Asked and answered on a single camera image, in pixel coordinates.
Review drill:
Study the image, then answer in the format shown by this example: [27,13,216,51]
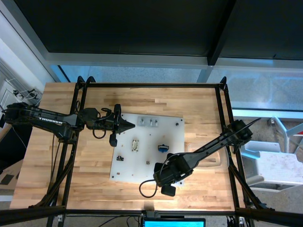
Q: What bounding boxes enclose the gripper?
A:
[104,104,136,148]
[162,152,182,197]

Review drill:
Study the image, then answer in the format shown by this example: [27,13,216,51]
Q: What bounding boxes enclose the blue laptop screen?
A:
[141,218,206,227]

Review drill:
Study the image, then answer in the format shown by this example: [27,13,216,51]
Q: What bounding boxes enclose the white board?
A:
[108,113,186,188]

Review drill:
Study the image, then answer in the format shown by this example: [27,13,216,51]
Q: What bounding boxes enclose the clear plastic tub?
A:
[186,141,230,170]

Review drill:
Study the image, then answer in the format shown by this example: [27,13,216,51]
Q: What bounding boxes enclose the cardboard box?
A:
[0,158,24,197]

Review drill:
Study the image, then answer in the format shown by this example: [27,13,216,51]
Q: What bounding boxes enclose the black window mullion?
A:
[207,0,237,66]

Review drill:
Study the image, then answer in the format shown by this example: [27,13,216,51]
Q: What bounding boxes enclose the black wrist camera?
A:
[153,163,167,183]

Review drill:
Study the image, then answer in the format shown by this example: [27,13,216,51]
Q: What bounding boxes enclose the small black camera box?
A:
[144,208,159,218]

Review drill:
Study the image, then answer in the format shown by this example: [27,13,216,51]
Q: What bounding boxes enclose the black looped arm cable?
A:
[91,122,107,140]

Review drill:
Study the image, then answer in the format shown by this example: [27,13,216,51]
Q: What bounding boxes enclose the black table frame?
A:
[0,75,303,227]

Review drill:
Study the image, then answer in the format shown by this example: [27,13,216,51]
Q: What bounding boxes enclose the grey window frame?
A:
[0,0,303,83]

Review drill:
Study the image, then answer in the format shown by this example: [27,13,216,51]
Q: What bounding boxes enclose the white wall cables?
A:
[13,88,40,100]

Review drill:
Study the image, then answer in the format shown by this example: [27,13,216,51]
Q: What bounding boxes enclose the grey metal chair frame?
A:
[267,115,303,153]

